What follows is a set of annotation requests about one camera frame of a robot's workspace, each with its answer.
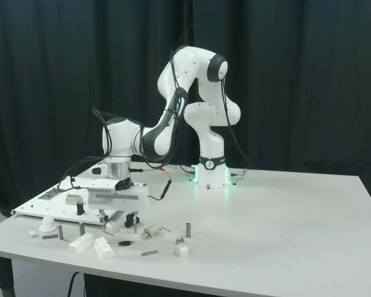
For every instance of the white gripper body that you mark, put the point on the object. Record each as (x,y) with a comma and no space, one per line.
(117,202)

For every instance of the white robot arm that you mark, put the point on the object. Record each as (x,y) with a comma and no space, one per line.
(210,139)

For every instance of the dark metal peg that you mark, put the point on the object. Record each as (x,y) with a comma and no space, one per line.
(150,253)

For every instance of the white peg holder with holes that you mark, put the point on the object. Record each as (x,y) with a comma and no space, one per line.
(104,248)

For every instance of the long white peg holder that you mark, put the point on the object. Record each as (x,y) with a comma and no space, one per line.
(80,244)

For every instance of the black rectangular plug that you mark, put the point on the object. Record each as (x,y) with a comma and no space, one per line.
(127,220)

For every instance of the small white holder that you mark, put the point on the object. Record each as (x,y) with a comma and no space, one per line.
(181,250)
(111,227)

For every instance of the black USB plug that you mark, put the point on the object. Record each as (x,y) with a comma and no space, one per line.
(125,243)

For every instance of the thin metal pin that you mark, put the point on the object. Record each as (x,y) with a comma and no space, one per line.
(165,229)

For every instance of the metal bolt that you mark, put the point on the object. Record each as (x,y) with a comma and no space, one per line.
(178,241)

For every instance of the white task board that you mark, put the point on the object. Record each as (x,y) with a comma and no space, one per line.
(58,208)

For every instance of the white small gear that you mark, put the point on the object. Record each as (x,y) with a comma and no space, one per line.
(48,219)

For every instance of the white medium gear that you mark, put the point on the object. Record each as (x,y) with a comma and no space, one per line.
(48,224)

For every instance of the small white plastic part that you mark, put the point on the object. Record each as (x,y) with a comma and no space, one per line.
(33,233)

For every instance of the black table leg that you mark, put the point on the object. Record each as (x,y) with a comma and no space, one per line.
(1,275)

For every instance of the black curtain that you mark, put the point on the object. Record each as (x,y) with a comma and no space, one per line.
(49,77)

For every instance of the small white camera box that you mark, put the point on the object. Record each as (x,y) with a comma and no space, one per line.
(99,170)

